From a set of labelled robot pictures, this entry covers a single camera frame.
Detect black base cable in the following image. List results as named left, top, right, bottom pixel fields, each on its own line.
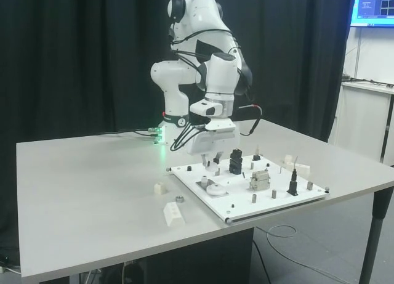
left=103, top=128, right=163, bottom=140

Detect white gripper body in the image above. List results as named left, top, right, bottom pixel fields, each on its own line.
left=185, top=128, right=241, bottom=158

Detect white three-hole peg holder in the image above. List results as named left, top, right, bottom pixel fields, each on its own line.
left=162, top=201, right=186, bottom=227
left=286, top=162, right=311, bottom=177

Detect white large gear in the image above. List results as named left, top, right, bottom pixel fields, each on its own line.
left=206, top=184, right=227, bottom=198

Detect black table leg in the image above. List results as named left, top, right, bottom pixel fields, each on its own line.
left=360, top=190, right=389, bottom=284

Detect thin grey cable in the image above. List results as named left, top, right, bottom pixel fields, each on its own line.
left=252, top=224, right=366, bottom=284

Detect black USB plug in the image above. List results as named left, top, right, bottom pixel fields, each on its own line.
left=286, top=156, right=302, bottom=196

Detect thin black rod on wire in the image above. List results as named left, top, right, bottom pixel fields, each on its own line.
left=237, top=103, right=263, bottom=137

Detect black D-SUB plug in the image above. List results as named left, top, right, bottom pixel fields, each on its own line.
left=228, top=147, right=244, bottom=176

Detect white task board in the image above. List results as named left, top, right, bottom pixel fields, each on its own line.
left=167, top=156, right=331, bottom=225

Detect blue screen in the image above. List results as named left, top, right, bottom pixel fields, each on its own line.
left=350, top=0, right=394, bottom=28

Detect white cabinet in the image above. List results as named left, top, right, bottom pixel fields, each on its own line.
left=328, top=79, right=394, bottom=167

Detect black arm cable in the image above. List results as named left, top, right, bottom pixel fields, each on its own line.
left=167, top=22, right=247, bottom=152

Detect black curtains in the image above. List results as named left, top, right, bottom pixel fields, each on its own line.
left=0, top=0, right=360, bottom=266

